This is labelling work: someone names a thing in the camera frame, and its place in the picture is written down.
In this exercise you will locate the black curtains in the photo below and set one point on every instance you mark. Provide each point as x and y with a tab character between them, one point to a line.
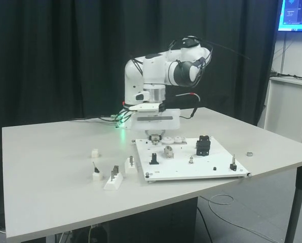
52	50

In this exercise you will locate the blue screen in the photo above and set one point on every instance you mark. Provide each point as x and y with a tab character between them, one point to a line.
296	15

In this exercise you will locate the dark table leg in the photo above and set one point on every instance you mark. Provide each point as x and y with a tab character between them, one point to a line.
299	197

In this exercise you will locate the small white cube holder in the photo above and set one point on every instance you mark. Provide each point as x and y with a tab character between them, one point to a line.
95	154

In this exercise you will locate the metal square peg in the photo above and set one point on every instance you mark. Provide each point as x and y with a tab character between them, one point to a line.
116	169

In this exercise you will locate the white small gear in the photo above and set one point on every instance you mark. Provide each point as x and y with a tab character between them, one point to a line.
184	139

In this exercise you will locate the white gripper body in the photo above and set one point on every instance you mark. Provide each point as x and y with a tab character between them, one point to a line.
156	124

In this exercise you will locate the white large gear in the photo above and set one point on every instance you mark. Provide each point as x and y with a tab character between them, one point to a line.
168	141

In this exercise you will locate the short white peg holder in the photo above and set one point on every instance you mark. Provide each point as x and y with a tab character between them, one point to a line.
130	169

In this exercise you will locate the long white peg holder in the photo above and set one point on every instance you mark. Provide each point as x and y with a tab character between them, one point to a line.
114	184

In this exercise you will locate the white medium gear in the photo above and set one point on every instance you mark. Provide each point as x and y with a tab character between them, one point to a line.
178	139

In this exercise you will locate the thin metal round peg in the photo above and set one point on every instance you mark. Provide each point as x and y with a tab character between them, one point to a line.
112	176

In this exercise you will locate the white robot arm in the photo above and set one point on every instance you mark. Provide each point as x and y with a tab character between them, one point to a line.
153	71

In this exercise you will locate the metal nut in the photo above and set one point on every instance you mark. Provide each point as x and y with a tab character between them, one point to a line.
249	153

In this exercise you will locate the white cabinet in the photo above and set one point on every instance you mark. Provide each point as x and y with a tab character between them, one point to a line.
287	108

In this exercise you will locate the white task board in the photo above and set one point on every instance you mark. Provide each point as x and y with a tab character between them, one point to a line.
191	167

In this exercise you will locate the metal BNC plug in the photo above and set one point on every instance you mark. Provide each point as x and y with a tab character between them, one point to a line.
191	160

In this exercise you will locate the black D-SUB plug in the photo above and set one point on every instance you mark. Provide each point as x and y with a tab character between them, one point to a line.
203	146

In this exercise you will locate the grey waterproof plug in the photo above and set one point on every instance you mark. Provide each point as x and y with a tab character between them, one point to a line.
155	139

